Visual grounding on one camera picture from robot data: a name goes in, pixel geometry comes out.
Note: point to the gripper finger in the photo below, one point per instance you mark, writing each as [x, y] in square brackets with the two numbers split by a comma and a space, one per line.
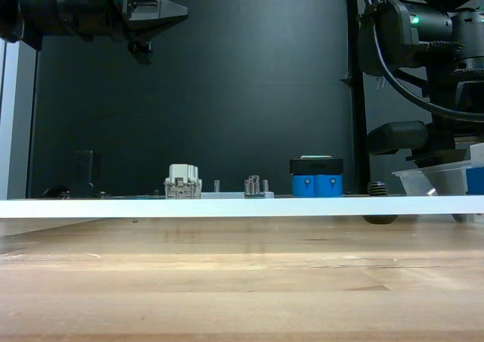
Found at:
[151, 28]
[172, 9]
[442, 156]

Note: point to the clear plastic tub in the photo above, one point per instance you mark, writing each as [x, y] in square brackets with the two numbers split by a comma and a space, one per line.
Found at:
[446, 179]

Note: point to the black threaded stud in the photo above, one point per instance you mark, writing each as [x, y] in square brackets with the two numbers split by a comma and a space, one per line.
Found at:
[378, 188]

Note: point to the blue connector block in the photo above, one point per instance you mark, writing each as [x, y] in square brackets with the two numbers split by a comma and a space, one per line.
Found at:
[317, 177]

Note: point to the small steel stud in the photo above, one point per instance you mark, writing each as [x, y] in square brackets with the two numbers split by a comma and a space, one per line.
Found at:
[265, 185]
[247, 185]
[216, 185]

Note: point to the small metal connector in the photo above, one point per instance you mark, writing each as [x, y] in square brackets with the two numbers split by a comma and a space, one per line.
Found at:
[255, 185]

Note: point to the grey connector housing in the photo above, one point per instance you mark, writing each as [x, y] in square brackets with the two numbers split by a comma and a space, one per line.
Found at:
[182, 181]

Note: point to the white plastic board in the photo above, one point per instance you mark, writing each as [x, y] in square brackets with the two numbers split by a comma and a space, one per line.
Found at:
[151, 207]

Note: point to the aluminium block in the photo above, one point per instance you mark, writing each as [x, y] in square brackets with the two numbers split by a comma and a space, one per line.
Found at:
[223, 195]

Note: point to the black aluminium frame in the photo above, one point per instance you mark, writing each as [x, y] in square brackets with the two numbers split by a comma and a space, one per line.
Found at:
[357, 92]

